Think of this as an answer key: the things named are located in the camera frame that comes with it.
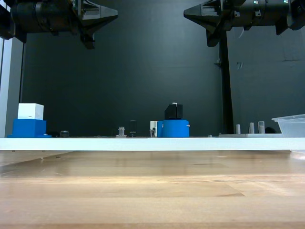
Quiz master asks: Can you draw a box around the white cube block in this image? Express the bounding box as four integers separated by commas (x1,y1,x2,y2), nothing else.
18,103,45,121

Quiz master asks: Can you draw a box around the blue square socket base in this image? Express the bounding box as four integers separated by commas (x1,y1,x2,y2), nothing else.
6,118,52,139

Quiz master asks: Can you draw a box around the blue round socket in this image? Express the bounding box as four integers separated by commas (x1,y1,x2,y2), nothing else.
157,119,191,138

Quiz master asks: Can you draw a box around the black block plug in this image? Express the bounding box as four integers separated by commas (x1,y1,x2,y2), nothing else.
163,102,183,120

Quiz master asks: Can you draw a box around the white taskboard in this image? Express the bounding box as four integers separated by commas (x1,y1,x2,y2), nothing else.
0,137,305,152

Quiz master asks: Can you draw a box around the grey metal plate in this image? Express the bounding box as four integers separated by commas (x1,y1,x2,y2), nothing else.
218,133,284,138

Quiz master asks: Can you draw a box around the white connector housing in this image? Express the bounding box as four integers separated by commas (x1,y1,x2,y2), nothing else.
150,120,164,138

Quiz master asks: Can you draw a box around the black vertical post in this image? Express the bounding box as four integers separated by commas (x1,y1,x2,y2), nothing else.
213,28,234,135

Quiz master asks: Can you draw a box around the grey metal post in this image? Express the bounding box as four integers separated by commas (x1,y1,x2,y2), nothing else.
0,38,13,138

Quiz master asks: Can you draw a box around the clear plastic tub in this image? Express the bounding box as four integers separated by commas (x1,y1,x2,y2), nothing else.
271,114,305,154

